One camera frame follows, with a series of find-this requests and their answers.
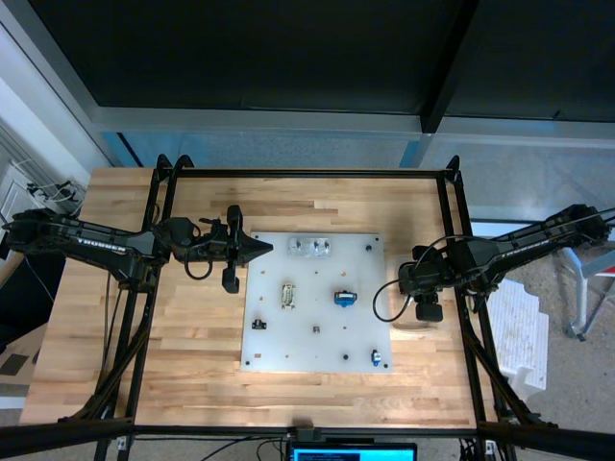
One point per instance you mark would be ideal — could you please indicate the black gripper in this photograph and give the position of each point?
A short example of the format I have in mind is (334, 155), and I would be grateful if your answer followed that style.
(427, 312)
(218, 245)

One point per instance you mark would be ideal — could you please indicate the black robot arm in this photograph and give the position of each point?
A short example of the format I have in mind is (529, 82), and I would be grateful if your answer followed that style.
(96, 242)
(523, 245)

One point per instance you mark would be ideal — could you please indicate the beige rectangular connector housing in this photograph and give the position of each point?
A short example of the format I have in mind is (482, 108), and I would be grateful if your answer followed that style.
(287, 295)

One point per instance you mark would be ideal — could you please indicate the blue D-sub connector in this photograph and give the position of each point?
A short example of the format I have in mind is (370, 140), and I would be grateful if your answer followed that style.
(343, 301)

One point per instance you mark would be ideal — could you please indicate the clear plastic tub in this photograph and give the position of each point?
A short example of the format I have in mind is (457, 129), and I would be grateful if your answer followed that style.
(408, 331)

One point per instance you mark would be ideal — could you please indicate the blue RJ45 socket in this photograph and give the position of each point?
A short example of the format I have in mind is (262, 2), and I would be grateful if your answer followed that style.
(375, 357)

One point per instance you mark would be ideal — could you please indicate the white task board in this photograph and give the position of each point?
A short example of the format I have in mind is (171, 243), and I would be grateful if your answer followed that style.
(307, 298)

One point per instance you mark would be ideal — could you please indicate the small black clamp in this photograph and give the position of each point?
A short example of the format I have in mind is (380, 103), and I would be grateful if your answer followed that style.
(259, 324)

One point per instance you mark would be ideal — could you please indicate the white foam block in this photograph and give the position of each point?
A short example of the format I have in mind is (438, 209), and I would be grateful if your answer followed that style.
(521, 336)

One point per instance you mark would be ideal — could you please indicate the grey metal stand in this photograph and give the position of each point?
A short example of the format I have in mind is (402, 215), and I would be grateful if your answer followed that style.
(580, 305)

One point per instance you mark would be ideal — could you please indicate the laptop screen with blue edge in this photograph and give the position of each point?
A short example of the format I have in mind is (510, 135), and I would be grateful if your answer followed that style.
(351, 453)

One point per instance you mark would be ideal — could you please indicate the black mounting block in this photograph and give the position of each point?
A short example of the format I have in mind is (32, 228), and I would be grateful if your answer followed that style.
(307, 432)

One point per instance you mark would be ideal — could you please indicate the white power strip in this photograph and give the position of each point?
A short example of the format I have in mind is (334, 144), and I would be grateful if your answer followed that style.
(53, 192)

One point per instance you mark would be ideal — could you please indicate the cardboard box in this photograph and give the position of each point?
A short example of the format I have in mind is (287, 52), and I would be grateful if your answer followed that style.
(19, 350)

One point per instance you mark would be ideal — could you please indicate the black aluminium frame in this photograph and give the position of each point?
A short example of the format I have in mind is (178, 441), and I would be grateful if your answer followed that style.
(307, 172)

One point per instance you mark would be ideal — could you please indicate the silver corner bracket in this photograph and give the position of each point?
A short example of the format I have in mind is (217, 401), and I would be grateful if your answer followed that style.
(490, 447)
(122, 443)

